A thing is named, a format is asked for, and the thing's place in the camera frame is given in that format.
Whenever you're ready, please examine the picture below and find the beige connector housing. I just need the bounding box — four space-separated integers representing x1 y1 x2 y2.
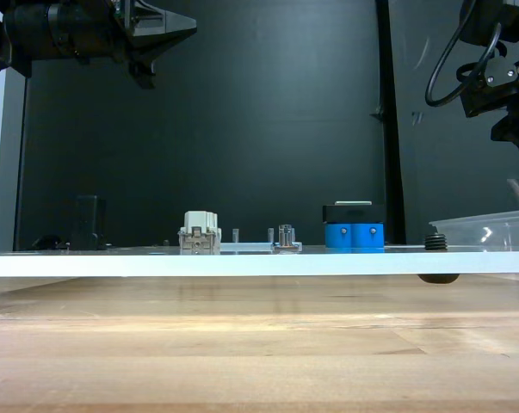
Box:
177 210 221 255

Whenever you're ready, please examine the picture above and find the small metal connector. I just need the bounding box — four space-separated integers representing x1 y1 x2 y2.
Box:
270 222 304 254

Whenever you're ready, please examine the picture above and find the clear plastic tub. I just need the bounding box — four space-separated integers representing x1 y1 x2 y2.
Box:
429 209 519 252

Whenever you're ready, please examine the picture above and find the black rubber foot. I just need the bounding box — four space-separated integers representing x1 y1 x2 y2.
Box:
417 274 460 286

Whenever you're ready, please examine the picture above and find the aluminium block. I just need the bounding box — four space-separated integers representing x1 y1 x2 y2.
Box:
219 242 273 254

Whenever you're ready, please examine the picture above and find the white board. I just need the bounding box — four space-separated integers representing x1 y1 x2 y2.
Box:
0 243 519 279

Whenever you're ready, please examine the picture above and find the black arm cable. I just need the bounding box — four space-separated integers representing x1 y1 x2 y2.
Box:
424 0 504 108

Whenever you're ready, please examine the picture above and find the black vertical post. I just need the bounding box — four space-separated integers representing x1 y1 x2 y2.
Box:
370 0 409 245

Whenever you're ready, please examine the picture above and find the grey partition frame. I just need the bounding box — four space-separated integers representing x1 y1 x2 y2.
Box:
0 66 28 254

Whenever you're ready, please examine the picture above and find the blue and black connector mount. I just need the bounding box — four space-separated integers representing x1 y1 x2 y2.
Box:
322 200 386 250

